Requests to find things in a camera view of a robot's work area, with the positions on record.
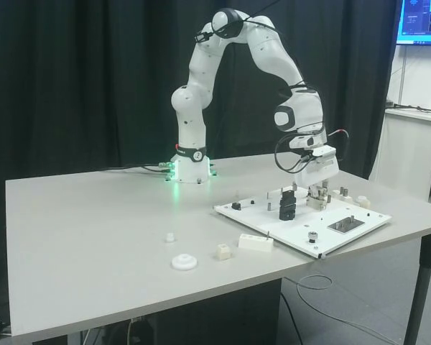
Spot white large gear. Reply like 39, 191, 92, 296
170, 253, 199, 270

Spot thin black cable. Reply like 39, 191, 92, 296
385, 101, 431, 116

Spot black table leg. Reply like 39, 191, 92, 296
404, 229, 431, 345

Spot black looped wrist cable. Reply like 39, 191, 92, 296
274, 134, 302, 173

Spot small white box dark window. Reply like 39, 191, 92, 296
289, 135, 319, 149

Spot black D-SUB plug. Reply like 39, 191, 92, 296
279, 190, 297, 221

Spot black curtains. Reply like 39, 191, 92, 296
0, 0, 404, 324

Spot grey floor cable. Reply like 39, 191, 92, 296
296, 275, 410, 345

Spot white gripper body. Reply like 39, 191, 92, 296
293, 154, 339, 188

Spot blue screen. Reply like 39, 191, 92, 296
396, 0, 431, 47

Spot white peg holder block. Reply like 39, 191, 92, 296
330, 190, 353, 203

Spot long white peg holder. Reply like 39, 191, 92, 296
238, 233, 274, 253

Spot black base cable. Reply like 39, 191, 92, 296
106, 162, 179, 174

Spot black floor cable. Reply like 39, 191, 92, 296
279, 293, 300, 345

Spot small cream cube holder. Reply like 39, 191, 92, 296
212, 244, 232, 260

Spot white task board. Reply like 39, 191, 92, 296
213, 183, 393, 260

